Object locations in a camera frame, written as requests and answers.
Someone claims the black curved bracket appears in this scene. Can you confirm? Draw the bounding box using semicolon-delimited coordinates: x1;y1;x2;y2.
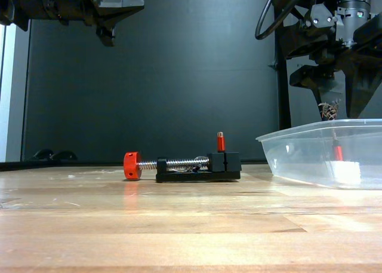
33;149;54;161
50;150;78;162

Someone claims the black clamp hub red knob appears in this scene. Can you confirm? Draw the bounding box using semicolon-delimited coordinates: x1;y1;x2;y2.
124;151;242;183

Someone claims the red rca connector frayed wire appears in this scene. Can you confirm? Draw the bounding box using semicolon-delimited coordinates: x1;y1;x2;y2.
318;99;344;162

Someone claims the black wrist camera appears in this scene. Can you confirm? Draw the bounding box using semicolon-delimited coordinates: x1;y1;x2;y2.
283;2;340;62

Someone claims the white foam block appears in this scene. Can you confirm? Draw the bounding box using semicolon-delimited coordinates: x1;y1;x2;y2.
328;161;362;184

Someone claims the red rca socket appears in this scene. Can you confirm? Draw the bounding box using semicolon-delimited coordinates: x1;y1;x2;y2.
217;131;227;152

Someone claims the clear plastic tub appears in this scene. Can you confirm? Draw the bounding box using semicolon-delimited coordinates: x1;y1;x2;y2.
255;118;382;191

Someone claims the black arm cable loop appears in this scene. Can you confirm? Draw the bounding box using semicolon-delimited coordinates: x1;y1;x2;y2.
254;0;308;41

